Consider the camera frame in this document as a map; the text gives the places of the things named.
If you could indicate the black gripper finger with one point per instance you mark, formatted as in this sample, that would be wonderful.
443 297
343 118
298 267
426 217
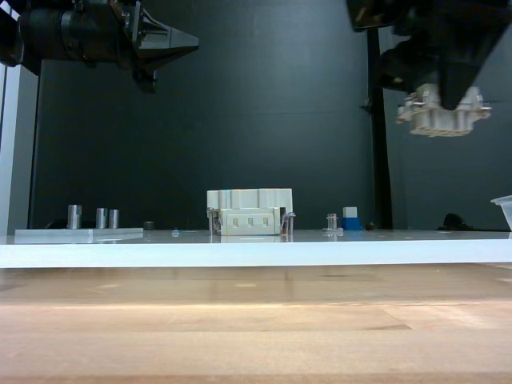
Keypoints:
176 44
456 80

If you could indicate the beige HAN10-E connector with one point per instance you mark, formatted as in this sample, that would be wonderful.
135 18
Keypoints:
440 122

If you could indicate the beige connector base housing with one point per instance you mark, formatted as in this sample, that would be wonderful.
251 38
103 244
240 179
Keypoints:
250 222

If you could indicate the clear plastic tub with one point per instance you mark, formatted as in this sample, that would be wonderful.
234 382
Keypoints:
505 212

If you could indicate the black screw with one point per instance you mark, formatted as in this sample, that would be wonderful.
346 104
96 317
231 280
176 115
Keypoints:
150 226
371 226

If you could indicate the blue socket with white insert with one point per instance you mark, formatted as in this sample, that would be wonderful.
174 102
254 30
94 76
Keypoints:
352 222

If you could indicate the round metal peg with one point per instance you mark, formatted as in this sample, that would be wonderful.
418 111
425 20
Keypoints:
102 219
115 219

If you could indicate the notched metal peg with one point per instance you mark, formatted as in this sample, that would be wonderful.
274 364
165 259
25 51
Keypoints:
74 218

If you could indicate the aluminium plate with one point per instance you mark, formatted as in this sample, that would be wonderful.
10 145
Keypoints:
80 235

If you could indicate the white board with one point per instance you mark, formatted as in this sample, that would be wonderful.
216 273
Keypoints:
256 256

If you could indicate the black aluminium frame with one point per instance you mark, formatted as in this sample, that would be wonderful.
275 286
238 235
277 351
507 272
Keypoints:
380 160

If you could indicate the black curved frame bracket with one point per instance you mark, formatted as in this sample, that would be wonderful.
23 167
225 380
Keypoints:
454 222

